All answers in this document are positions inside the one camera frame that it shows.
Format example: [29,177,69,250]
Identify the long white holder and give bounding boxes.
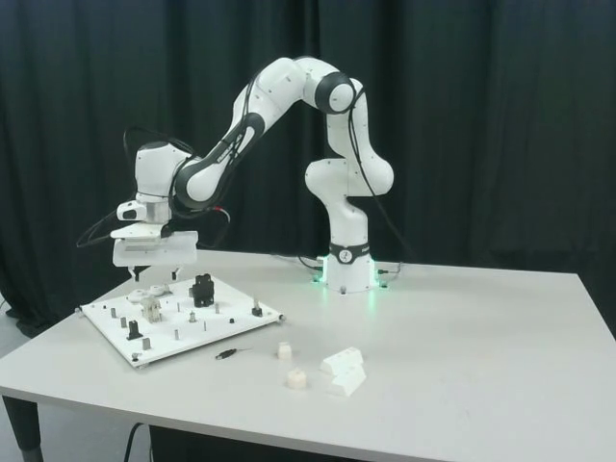
[327,364,368,398]
[319,345,366,375]

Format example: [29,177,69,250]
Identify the black floor cable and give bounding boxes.
[126,422,151,462]

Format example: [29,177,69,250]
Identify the grey waterproof plug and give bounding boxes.
[138,294,164,324]

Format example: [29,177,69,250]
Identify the black base cable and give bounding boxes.
[271,252,329,271]
[373,262,404,281]

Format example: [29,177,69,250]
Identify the black curtain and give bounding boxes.
[0,0,616,338]

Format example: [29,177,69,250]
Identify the white task board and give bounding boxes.
[78,274,287,371]

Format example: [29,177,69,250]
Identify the black USB plug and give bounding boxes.
[214,346,253,362]

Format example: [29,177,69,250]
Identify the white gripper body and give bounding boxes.
[111,230,199,269]

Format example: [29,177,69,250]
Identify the silver wrist ring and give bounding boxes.
[143,200,170,225]

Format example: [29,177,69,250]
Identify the small white sensor box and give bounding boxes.
[115,200,146,224]

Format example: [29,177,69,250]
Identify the black D-SUB plug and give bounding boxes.
[191,272,216,309]

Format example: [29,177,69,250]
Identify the dark grey table leg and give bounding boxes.
[1,394,40,462]

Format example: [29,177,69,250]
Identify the flat white mounting plate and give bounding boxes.
[110,222,162,241]

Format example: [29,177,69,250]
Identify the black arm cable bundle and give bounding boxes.
[230,71,403,269]

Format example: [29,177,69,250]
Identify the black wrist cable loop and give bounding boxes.
[75,125,193,249]

